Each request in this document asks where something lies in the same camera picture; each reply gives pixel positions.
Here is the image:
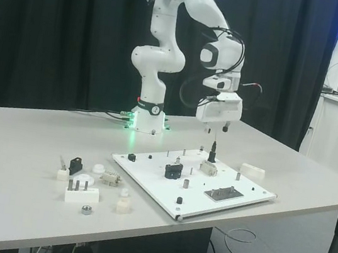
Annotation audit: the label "small white plug holder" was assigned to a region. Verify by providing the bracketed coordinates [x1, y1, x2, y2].
[54, 167, 70, 182]

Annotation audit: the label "black D-SUB plug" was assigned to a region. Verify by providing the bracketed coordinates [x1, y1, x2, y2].
[67, 155, 84, 176]

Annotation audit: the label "metal nut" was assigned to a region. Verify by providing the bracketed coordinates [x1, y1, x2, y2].
[79, 203, 94, 216]

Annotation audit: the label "white peg holder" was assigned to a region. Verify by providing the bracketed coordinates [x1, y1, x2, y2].
[63, 183, 102, 208]

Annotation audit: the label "white large gear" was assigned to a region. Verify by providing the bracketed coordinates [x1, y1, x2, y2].
[71, 172, 96, 188]

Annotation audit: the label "beige waterproof plug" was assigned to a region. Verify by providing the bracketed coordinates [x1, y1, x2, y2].
[98, 170, 122, 187]

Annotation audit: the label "white task board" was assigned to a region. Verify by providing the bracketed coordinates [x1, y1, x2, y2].
[103, 135, 283, 236]

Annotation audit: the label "black base cables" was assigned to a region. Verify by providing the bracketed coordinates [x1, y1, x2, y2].
[71, 103, 137, 128]

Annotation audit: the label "white long holder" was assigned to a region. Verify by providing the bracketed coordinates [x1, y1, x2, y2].
[238, 162, 268, 180]

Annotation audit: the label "black curtains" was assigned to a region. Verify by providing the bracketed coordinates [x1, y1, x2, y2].
[0, 0, 338, 160]

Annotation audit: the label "clear Ethernet plug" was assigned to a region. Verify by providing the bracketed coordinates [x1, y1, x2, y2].
[58, 154, 69, 172]

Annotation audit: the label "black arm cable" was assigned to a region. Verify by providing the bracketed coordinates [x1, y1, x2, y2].
[135, 0, 254, 78]

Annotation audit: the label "white block holder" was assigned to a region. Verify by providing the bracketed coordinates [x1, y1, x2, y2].
[111, 196, 131, 215]

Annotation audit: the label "small white camera box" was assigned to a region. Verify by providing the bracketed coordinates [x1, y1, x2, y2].
[202, 74, 233, 93]

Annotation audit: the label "white cabinet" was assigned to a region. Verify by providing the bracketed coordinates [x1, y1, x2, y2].
[294, 89, 338, 184]

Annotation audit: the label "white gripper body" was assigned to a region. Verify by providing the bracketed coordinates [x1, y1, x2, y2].
[194, 90, 245, 129]

